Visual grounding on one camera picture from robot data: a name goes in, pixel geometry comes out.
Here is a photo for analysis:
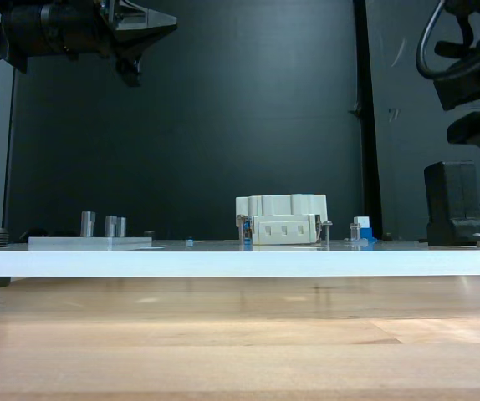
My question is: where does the grey HAN10E hub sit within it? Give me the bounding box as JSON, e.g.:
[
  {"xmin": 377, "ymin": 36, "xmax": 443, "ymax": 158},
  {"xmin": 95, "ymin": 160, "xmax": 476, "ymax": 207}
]
[{"xmin": 235, "ymin": 194, "xmax": 334, "ymax": 246}]

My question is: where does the black plug housing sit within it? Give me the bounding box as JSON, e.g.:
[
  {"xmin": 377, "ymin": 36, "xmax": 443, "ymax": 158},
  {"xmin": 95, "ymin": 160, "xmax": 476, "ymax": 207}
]
[{"xmin": 418, "ymin": 160, "xmax": 480, "ymax": 247}]

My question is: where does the blue holder with white plug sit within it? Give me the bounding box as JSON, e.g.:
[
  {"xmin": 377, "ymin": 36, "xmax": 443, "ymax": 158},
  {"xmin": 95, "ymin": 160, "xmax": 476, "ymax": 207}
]
[{"xmin": 352, "ymin": 215, "xmax": 386, "ymax": 246}]

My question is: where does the aluminium plate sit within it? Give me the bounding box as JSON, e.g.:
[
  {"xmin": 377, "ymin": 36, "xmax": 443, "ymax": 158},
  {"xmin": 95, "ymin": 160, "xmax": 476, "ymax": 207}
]
[{"xmin": 28, "ymin": 236, "xmax": 154, "ymax": 252}]

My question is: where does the white board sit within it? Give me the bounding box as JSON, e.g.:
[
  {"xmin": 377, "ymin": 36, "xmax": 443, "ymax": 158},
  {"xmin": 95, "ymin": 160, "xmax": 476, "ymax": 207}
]
[{"xmin": 0, "ymin": 237, "xmax": 480, "ymax": 279}]

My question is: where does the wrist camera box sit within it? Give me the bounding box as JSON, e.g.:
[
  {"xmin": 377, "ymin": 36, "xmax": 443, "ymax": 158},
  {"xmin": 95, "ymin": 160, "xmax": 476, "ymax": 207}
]
[{"xmin": 431, "ymin": 53, "xmax": 480, "ymax": 113}]

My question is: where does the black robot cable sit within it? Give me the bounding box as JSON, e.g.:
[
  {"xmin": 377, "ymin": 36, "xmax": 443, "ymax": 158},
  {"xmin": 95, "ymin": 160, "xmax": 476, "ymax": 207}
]
[{"xmin": 416, "ymin": 0, "xmax": 477, "ymax": 80}]

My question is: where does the stepped steel post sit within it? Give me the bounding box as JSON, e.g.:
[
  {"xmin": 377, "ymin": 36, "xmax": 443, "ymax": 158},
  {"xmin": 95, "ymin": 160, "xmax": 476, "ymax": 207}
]
[
  {"xmin": 105, "ymin": 215, "xmax": 127, "ymax": 238},
  {"xmin": 80, "ymin": 211, "xmax": 97, "ymax": 238}
]

